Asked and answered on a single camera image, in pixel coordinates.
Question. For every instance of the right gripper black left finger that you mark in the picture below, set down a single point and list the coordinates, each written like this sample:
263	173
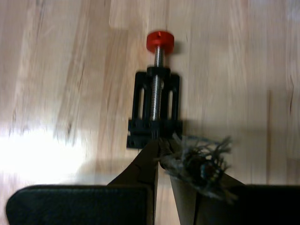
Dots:
131	201

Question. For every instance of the black clamp with orange knob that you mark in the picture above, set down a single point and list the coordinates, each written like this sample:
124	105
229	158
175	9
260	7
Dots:
140	79

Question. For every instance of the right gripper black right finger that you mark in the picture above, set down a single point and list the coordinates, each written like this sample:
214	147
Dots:
257	206

